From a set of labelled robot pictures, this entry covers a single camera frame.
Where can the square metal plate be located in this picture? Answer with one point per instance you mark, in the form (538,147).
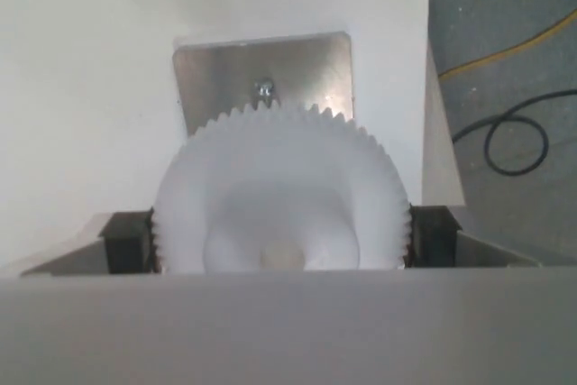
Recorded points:
(212,78)

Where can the white large gear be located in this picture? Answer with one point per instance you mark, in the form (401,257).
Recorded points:
(279,155)

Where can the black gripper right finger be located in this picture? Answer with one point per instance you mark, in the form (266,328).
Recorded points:
(433,241)

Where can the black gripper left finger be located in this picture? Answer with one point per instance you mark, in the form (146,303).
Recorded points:
(128,245)

